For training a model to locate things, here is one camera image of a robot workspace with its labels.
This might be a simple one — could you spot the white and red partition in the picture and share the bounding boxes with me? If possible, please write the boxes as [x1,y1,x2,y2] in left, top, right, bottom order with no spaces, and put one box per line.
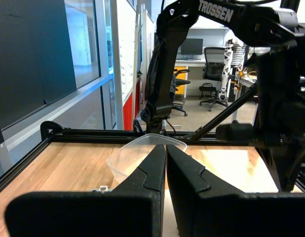
[110,0,155,131]

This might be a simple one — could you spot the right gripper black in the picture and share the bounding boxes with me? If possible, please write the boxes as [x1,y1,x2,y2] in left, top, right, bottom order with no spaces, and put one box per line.
[215,120,305,149]

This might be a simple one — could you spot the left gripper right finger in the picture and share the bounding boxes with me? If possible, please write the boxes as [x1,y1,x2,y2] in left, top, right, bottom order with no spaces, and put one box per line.
[166,144,305,237]

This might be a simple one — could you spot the yellow drawer cabinet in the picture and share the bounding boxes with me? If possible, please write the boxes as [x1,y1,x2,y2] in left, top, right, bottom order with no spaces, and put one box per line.
[174,66,188,99]

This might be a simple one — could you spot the black mesh office chair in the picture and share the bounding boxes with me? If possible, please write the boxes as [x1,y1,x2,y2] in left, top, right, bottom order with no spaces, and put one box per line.
[198,46,229,112]

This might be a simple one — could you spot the white lattice humanoid robot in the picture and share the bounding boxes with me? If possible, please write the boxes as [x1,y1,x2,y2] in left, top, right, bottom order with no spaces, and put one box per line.
[217,39,246,102]

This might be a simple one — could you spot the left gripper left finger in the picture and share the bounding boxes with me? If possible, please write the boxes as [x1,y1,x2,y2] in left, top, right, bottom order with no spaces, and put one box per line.
[4,144,167,237]

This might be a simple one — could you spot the clear plastic tub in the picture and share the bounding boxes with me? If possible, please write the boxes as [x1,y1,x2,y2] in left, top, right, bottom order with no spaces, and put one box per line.
[105,133,188,185]

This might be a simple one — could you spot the black computer monitor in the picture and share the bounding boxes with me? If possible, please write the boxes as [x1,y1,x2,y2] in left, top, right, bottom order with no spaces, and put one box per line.
[180,38,204,57]

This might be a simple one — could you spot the white office desk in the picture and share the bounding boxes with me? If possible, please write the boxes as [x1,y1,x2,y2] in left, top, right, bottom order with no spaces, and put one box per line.
[175,57,208,97]

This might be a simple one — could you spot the black metal frame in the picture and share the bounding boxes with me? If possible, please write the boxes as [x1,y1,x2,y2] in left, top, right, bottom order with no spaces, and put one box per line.
[0,83,305,198]

